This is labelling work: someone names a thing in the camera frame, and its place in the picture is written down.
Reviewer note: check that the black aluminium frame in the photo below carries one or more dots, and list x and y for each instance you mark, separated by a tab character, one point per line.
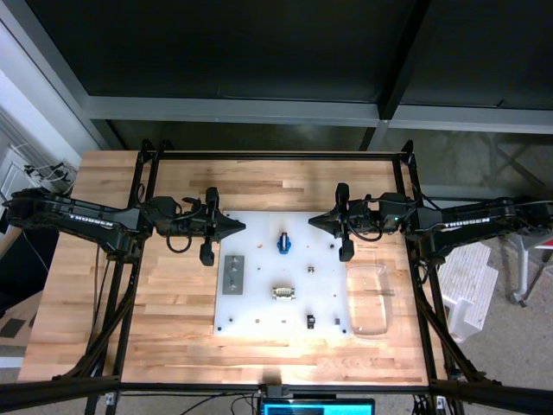
65	384

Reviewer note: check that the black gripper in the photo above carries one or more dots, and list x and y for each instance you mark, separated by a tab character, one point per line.
345	222
211	225

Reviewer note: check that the white step stool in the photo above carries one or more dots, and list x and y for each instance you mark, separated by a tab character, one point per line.
468	276

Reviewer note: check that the clear plastic tub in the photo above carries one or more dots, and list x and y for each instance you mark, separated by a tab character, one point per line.
367	322

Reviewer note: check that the brown cardboard box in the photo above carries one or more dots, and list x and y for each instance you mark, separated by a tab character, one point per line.
26	311

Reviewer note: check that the grey metal chair leg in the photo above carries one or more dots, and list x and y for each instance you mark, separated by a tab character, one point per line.
523	268

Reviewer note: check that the laptop screen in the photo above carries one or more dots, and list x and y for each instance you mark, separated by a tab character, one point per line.
315	408

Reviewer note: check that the beige connector housing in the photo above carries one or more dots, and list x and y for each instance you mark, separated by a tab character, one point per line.
283	294

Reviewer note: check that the black socket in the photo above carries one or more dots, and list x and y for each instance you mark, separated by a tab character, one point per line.
311	321

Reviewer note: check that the black table camera mount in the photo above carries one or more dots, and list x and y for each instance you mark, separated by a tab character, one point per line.
272	387

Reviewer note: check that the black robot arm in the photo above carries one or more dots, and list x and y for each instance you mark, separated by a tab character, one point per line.
466	220
86	218

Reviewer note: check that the blue connector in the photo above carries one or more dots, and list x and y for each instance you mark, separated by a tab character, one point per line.
283	249

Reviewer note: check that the black wall post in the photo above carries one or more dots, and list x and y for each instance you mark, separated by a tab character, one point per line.
402	56

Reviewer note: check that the grey plate with pegs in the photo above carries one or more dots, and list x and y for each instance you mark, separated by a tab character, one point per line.
228	276

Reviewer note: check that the grey partition frame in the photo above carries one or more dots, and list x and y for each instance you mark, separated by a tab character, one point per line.
233	110

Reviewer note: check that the white taskboard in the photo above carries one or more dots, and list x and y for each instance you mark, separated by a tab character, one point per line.
268	276

